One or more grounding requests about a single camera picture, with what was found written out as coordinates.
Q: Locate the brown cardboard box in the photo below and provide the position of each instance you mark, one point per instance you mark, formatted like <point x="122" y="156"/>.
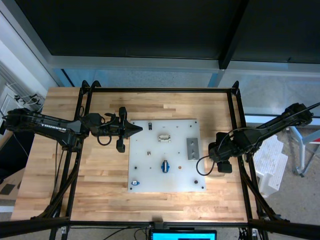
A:
<point x="17" y="180"/>

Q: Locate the small black camera box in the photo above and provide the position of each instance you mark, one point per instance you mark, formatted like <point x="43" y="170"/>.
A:
<point x="160" y="225"/>

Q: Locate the beige connector housing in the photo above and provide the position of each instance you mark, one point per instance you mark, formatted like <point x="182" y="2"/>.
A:
<point x="164" y="138"/>

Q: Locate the black table frame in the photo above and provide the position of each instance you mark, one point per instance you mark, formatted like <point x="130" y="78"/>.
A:
<point x="160" y="89"/>

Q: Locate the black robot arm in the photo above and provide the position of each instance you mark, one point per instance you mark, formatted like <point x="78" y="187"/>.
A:
<point x="53" y="127"/>
<point x="275" y="122"/>

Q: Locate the white foam block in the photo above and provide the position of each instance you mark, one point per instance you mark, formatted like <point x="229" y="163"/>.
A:
<point x="271" y="170"/>

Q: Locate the grey metal stand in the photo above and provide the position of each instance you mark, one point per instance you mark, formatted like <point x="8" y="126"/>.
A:
<point x="300" y="155"/>

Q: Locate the small black socket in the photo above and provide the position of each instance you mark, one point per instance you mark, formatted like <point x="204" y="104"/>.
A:
<point x="150" y="126"/>

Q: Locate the white taskboard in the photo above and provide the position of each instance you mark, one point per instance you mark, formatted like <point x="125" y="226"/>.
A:
<point x="175" y="185"/>

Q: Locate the blue laptop screen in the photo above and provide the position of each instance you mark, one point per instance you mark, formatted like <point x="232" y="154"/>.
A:
<point x="182" y="236"/>

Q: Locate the blue square holder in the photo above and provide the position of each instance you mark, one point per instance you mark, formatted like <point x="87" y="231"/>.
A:
<point x="132" y="184"/>

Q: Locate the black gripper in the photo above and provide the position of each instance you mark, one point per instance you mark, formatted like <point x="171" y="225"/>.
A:
<point x="224" y="167"/>
<point x="121" y="146"/>

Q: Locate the grey metal peg block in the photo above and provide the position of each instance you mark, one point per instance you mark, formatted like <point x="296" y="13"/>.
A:
<point x="189" y="152"/>

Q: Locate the blue round holder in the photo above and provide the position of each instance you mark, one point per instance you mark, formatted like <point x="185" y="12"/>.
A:
<point x="161" y="167"/>

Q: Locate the black wall column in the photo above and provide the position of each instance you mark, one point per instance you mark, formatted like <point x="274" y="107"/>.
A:
<point x="230" y="50"/>

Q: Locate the black round knob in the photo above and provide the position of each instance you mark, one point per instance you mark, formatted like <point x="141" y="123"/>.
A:
<point x="196" y="181"/>

